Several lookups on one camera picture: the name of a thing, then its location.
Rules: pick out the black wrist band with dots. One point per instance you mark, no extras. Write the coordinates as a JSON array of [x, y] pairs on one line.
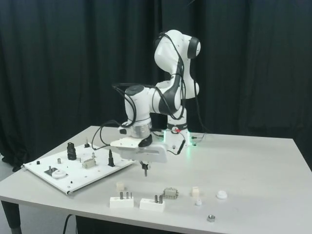
[[146, 141]]

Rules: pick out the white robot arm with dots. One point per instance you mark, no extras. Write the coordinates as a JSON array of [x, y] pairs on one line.
[[170, 56]]

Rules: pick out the white medium gear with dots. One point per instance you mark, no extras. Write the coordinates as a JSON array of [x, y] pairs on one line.
[[222, 195]]

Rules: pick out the black D-SUB plug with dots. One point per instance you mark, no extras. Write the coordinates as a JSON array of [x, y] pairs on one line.
[[71, 151]]

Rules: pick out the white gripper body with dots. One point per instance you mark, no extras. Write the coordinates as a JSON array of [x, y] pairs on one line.
[[151, 153]]

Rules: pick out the black curtain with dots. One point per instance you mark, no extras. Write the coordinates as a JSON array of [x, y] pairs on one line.
[[61, 61]]

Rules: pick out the white large gear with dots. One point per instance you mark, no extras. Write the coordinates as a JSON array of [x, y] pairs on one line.
[[59, 175]]

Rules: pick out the white round peg holder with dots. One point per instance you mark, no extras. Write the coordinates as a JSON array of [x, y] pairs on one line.
[[122, 202]]

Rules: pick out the black table leg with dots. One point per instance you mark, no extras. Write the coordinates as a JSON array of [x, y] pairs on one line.
[[11, 217]]

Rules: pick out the metal hex nut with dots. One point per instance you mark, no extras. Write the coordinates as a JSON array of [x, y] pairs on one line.
[[211, 218]]

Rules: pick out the white small gear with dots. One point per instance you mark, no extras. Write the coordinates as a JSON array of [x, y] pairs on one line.
[[198, 202]]

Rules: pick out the thick metal round peg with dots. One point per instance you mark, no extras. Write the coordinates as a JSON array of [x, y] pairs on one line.
[[120, 195]]

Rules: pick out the flat white mount plate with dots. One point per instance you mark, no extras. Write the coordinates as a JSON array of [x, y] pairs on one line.
[[125, 142]]

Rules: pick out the white square peg holder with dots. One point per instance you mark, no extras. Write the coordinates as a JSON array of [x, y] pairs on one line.
[[152, 204]]

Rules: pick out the white task board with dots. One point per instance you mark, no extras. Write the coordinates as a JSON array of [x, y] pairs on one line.
[[80, 175]]

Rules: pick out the small white holder block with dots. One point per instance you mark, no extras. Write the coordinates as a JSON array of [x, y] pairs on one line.
[[195, 191], [121, 186]]

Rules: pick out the thick metal square peg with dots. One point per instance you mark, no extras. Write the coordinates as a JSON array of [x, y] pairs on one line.
[[161, 198]]

